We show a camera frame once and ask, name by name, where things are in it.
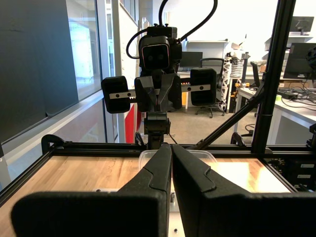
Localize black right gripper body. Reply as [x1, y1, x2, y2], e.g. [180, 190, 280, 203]
[101, 68, 217, 114]

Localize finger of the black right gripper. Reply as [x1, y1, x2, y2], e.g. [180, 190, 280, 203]
[134, 75, 159, 113]
[157, 74, 182, 113]

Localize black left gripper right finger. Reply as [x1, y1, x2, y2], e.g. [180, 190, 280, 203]
[172, 144, 316, 237]

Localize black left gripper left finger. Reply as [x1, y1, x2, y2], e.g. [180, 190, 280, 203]
[11, 143, 172, 237]

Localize black computer monitor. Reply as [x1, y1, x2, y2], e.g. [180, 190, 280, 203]
[283, 42, 316, 79]
[181, 51, 203, 69]

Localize red panel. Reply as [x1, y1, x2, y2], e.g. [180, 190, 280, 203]
[124, 103, 143, 144]

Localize white lattice structure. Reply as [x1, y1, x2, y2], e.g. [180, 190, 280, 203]
[223, 51, 244, 113]

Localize black office chair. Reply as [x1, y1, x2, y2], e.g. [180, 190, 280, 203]
[196, 58, 226, 119]

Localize clear plastic tub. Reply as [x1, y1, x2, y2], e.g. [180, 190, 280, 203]
[138, 149, 218, 171]

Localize white office desk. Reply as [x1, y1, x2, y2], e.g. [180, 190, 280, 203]
[233, 87, 316, 146]

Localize grey monitor back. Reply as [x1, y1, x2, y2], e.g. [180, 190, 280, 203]
[288, 16, 315, 36]

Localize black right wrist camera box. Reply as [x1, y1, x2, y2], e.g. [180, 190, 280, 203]
[138, 36, 171, 75]

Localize short black arm cable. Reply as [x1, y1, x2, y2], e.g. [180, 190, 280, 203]
[126, 31, 149, 59]

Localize black aluminium frame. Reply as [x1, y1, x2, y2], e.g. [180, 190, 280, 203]
[0, 0, 316, 213]

